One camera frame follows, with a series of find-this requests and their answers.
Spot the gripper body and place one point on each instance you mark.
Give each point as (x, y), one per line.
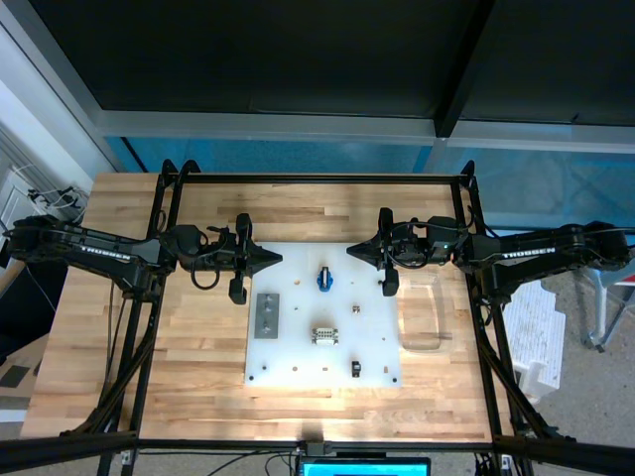
(390, 286)
(241, 277)

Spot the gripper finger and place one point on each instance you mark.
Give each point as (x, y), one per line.
(262, 264)
(372, 246)
(372, 259)
(263, 253)

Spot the grey HAN10E connector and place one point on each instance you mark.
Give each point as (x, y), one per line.
(325, 333)

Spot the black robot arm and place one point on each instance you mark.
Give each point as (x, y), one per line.
(99, 250)
(526, 255)

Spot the white taskboard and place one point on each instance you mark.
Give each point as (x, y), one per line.
(297, 347)

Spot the black connector block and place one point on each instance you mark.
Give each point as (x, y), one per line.
(355, 369)

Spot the grey metal plate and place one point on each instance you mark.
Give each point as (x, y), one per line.
(259, 317)

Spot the clear plastic tub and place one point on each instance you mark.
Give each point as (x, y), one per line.
(421, 317)

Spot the white black bar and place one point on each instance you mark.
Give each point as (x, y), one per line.
(325, 277)

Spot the blue clamp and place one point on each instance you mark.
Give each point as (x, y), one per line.
(319, 286)

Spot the white foam block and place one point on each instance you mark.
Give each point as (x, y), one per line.
(536, 342)

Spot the laptop screen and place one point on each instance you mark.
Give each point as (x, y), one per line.
(362, 468)

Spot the silver metal stand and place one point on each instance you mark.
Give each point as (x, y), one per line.
(596, 322)

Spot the cardboard box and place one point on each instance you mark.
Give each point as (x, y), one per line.
(20, 357)

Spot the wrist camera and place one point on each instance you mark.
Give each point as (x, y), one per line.
(223, 250)
(409, 244)

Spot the black table frame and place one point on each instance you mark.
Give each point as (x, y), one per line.
(317, 177)

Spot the black table camera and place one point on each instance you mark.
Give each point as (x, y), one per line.
(317, 447)

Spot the black wall column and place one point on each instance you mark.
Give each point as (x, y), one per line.
(461, 74)

